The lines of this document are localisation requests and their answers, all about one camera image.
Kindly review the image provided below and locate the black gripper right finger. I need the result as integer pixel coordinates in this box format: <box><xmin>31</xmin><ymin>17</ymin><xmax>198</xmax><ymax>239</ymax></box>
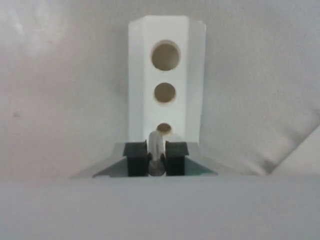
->
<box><xmin>164</xmin><ymin>140</ymin><xmax>242</xmax><ymax>177</ymax></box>

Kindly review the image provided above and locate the white round-hole peg holder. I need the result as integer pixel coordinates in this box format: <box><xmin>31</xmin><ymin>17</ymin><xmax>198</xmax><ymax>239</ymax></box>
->
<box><xmin>127</xmin><ymin>21</ymin><xmax>207</xmax><ymax>146</ymax></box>

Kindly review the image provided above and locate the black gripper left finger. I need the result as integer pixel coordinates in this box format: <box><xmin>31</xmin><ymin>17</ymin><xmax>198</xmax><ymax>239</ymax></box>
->
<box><xmin>71</xmin><ymin>140</ymin><xmax>149</xmax><ymax>179</ymax></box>

